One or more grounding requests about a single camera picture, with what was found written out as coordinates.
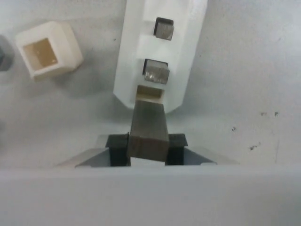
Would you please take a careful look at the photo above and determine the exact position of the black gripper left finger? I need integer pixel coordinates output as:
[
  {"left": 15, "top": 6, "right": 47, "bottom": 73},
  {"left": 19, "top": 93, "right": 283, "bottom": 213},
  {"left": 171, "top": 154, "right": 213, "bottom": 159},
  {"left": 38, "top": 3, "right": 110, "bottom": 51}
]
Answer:
[{"left": 57, "top": 133, "right": 131, "bottom": 168}]

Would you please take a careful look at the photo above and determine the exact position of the thick metal square peg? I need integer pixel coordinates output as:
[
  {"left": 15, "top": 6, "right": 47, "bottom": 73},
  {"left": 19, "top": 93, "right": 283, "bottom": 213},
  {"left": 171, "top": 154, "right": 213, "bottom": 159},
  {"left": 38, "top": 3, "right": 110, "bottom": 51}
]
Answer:
[{"left": 127, "top": 98, "right": 171, "bottom": 163}]

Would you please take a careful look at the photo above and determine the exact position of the small metal square peg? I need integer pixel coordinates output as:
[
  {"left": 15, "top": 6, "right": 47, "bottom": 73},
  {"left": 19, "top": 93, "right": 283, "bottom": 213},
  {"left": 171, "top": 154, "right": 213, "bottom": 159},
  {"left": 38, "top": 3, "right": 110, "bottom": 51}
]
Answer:
[{"left": 153, "top": 16, "right": 175, "bottom": 41}]

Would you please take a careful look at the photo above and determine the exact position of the small white cube holder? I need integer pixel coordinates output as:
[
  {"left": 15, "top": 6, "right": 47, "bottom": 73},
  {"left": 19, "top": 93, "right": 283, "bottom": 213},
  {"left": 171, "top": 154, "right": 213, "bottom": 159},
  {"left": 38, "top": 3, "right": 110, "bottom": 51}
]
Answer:
[{"left": 14, "top": 20, "right": 84, "bottom": 82}]

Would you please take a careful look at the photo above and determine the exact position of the white square peg holder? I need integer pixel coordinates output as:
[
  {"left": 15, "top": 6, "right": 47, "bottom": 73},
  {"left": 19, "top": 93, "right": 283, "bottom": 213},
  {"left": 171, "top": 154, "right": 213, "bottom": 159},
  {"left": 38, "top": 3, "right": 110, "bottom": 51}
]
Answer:
[{"left": 112, "top": 0, "right": 208, "bottom": 115}]

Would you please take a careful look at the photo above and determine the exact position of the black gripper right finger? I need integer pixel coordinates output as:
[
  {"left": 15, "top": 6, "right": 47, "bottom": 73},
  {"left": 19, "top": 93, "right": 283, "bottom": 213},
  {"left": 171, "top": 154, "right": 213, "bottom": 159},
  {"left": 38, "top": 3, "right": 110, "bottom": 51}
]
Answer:
[{"left": 165, "top": 133, "right": 238, "bottom": 166}]

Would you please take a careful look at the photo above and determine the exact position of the medium metal square peg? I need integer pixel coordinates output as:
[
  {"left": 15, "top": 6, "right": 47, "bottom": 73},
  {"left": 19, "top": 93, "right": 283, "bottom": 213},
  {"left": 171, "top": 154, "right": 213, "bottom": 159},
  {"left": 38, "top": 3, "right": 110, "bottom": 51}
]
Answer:
[{"left": 143, "top": 58, "right": 170, "bottom": 84}]

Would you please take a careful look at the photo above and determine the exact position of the metal bolt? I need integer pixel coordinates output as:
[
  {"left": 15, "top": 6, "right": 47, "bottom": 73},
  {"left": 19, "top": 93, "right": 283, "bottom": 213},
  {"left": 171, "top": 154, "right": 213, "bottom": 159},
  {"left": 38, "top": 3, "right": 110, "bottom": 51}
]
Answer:
[{"left": 0, "top": 34, "right": 15, "bottom": 71}]

